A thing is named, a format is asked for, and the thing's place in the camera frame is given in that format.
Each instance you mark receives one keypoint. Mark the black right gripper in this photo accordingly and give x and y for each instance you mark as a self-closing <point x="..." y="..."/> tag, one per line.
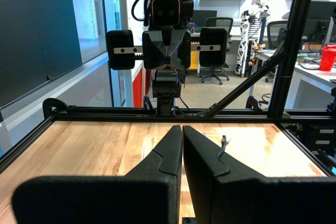
<point x="119" y="60"/>

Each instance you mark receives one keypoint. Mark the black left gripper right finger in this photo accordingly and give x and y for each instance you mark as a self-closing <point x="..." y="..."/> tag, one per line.
<point x="249" y="200"/>

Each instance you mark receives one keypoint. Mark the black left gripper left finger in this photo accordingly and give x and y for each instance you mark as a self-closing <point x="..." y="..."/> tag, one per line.
<point x="105" y="197"/>

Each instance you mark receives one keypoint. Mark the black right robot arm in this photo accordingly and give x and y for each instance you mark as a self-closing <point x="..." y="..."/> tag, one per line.
<point x="166" y="90"/>

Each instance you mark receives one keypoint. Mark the yellow cabinet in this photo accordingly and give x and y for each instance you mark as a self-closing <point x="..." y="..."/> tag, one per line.
<point x="194" y="60"/>

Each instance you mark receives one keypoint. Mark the red cabinet panel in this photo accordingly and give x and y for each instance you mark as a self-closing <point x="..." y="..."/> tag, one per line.
<point x="137" y="87"/>

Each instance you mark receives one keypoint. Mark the black computer monitor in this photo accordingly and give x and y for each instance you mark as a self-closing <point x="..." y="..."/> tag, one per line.
<point x="324" y="14"/>
<point x="207" y="15"/>

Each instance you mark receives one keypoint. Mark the black office chair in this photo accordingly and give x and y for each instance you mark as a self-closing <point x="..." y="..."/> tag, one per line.
<point x="228" y="23"/>
<point x="275" y="32"/>

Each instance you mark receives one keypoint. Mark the white lattice robot stand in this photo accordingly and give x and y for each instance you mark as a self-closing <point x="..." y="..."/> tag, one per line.
<point x="242" y="32"/>

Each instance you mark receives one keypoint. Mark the black controller box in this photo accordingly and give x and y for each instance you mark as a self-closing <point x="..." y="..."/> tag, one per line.
<point x="315" y="134"/>

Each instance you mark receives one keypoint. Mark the white desk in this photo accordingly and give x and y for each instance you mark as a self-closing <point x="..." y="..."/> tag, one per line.
<point x="315" y="75"/>

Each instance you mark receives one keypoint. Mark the cardboard box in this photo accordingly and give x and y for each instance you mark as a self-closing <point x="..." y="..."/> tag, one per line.
<point x="313" y="46"/>

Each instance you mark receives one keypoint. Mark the red plastic cup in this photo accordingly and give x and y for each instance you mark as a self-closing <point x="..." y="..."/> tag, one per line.
<point x="327" y="58"/>

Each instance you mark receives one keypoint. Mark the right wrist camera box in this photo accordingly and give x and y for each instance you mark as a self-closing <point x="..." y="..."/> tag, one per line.
<point x="166" y="11"/>

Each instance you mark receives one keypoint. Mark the black curved frame bracket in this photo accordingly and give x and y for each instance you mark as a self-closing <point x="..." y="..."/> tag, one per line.
<point x="53" y="102"/>
<point x="252" y="100"/>

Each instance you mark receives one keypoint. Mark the black aluminium frame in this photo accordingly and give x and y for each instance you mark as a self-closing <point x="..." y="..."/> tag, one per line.
<point x="290" y="51"/>

